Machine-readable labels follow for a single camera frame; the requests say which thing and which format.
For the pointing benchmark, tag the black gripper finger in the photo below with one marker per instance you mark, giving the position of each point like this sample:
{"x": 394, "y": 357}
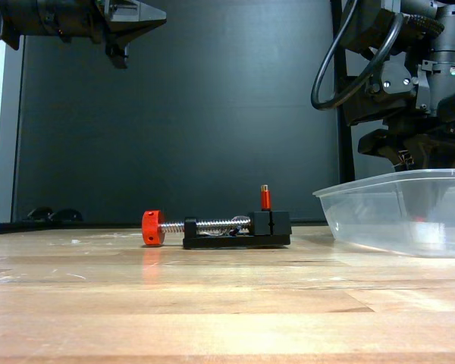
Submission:
{"x": 127, "y": 35}
{"x": 151, "y": 15}
{"x": 440, "y": 151}

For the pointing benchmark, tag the clear plastic tub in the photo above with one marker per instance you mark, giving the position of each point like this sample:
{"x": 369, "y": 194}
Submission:
{"x": 364, "y": 220}

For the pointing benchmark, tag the dark grey backdrop panel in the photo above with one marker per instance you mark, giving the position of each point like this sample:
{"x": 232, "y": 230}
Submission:
{"x": 212, "y": 113}

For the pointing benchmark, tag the black clamp with red knob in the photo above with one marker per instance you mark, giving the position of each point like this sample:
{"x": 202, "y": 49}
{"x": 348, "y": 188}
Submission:
{"x": 231, "y": 240}

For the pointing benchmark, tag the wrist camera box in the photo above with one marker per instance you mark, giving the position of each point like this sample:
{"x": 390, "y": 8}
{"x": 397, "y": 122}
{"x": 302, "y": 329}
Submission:
{"x": 386, "y": 113}

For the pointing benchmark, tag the black aluminium frame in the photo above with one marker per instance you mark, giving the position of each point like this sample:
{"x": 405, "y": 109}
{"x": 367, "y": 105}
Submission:
{"x": 345, "y": 159}

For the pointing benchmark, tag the white window frame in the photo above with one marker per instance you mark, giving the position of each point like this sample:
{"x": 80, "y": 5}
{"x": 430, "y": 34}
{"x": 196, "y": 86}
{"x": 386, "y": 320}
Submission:
{"x": 2, "y": 132}

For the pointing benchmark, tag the black frame corner bracket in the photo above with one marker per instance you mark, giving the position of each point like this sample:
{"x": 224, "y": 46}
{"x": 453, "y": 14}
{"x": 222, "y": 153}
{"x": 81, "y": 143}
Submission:
{"x": 41, "y": 214}
{"x": 66, "y": 215}

